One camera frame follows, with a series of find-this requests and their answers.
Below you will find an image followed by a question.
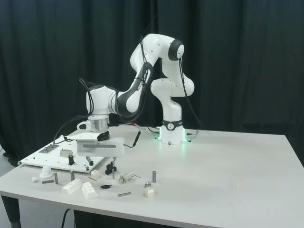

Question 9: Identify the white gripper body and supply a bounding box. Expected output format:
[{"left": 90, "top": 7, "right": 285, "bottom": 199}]
[{"left": 77, "top": 136, "right": 126, "bottom": 157}]

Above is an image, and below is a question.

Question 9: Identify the beige metal connector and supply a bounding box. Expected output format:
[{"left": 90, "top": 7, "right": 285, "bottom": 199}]
[{"left": 118, "top": 172, "right": 133, "bottom": 184}]

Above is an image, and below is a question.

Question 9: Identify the white peg holder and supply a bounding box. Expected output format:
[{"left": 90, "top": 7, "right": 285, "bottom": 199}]
[
  {"left": 61, "top": 179, "right": 84, "bottom": 196},
  {"left": 80, "top": 181, "right": 98, "bottom": 200}
]

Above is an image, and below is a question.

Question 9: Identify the thin black rod red tag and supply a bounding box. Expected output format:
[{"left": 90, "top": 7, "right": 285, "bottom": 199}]
[{"left": 129, "top": 121, "right": 142, "bottom": 148}]

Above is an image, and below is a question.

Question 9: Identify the white task board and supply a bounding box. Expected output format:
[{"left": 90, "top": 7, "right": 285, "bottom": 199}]
[{"left": 18, "top": 135, "right": 105, "bottom": 172}]

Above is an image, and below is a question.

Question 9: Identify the black table leg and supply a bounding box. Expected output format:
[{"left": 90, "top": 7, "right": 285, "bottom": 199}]
[{"left": 1, "top": 195, "right": 20, "bottom": 228}]

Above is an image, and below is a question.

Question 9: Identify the black curtain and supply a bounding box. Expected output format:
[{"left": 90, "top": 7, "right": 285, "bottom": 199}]
[{"left": 0, "top": 0, "right": 304, "bottom": 167}]

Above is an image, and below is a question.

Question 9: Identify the white camera mounting plate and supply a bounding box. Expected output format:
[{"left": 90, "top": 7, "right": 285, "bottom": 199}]
[{"left": 70, "top": 132, "right": 112, "bottom": 143}]

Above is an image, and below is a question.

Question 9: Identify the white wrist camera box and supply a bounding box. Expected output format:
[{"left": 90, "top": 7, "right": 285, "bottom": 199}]
[{"left": 76, "top": 120, "right": 93, "bottom": 131}]

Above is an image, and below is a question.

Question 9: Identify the black base cable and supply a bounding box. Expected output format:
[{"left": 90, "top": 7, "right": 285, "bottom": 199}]
[
  {"left": 146, "top": 125, "right": 162, "bottom": 134},
  {"left": 186, "top": 129, "right": 199, "bottom": 143}
]

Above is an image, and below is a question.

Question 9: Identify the black floor cable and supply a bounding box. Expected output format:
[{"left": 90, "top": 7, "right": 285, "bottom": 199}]
[{"left": 62, "top": 208, "right": 76, "bottom": 228}]

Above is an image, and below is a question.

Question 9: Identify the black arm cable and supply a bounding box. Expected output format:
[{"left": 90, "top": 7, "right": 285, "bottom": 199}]
[
  {"left": 178, "top": 57, "right": 204, "bottom": 131},
  {"left": 79, "top": 35, "right": 152, "bottom": 119}
]

